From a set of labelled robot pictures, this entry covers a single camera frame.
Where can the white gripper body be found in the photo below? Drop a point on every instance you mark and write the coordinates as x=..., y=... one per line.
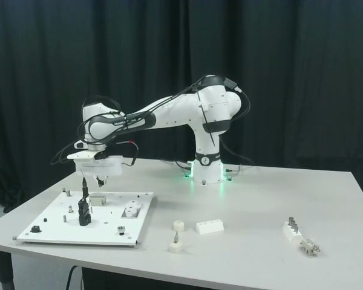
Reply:
x=100, y=165

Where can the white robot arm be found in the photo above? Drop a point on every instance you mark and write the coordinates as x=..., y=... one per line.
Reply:
x=175, y=111

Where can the white peg holder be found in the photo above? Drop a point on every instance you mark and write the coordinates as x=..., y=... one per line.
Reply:
x=292, y=235

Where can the black D-SUB plug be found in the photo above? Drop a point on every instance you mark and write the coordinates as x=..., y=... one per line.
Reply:
x=84, y=211

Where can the white small gear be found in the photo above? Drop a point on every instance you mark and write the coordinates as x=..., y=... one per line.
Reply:
x=134, y=204

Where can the white medium gear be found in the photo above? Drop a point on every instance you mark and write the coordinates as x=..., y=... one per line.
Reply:
x=130, y=211

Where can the white task board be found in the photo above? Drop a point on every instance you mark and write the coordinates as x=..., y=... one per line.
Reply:
x=109, y=223

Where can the metal BNC plug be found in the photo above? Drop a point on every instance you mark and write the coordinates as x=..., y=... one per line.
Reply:
x=121, y=230

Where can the metal bolt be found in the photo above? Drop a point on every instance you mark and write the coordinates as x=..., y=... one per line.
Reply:
x=175, y=237

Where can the small white holder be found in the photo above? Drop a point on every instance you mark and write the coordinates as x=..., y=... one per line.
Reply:
x=175, y=246

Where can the black curtain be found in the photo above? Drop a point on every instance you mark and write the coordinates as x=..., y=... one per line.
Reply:
x=78, y=60

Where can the white holder with holes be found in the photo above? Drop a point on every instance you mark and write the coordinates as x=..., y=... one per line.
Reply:
x=210, y=227

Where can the black table leg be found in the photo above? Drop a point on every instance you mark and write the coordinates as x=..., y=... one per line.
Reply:
x=1, y=267

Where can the beige metal plug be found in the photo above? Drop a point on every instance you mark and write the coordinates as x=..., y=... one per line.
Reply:
x=310, y=245

